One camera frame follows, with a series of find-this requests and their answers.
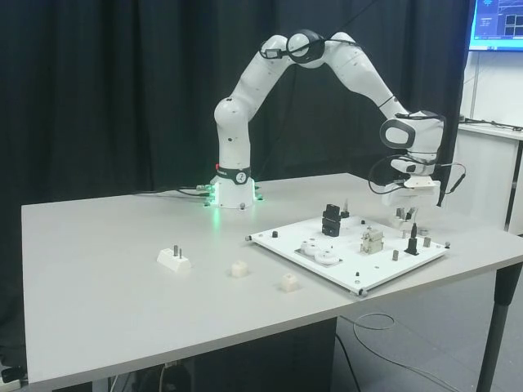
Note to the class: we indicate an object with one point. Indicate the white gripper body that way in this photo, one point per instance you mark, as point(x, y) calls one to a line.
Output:
point(408, 198)

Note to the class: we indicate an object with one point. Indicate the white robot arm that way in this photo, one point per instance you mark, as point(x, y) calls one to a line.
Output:
point(237, 106)

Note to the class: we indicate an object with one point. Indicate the white peg holder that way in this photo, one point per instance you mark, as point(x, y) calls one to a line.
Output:
point(401, 222)

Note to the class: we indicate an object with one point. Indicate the white two-peg holder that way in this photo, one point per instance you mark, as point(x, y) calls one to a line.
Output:
point(173, 263)

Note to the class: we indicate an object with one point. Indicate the metal connector block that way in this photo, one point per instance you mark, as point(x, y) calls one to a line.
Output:
point(372, 241)

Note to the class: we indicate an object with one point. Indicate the small grey plug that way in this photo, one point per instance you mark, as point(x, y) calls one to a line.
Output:
point(345, 210)

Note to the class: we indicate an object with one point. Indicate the black D-SUB plug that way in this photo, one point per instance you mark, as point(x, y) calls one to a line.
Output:
point(331, 222)

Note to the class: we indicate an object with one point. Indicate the white cabinet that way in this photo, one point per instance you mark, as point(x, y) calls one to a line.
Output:
point(486, 171)

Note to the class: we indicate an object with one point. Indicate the white large gear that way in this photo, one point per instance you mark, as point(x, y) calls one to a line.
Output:
point(327, 259)

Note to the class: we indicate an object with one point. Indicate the white medium gear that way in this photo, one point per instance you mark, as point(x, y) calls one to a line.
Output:
point(309, 248)

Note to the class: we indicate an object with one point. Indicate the white task board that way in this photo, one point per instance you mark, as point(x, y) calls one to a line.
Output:
point(286, 245)

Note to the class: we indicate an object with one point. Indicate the small cream holder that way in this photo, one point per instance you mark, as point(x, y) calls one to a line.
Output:
point(240, 270)
point(290, 283)

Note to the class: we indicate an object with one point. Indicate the black table leg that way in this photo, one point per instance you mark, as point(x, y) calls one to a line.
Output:
point(500, 310)

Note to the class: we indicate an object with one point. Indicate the blue screen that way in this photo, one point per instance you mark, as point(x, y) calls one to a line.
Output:
point(496, 24)

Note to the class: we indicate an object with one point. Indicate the black curtains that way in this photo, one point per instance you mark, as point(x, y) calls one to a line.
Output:
point(102, 102)

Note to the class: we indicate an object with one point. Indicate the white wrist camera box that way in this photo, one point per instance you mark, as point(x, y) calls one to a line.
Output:
point(408, 165)

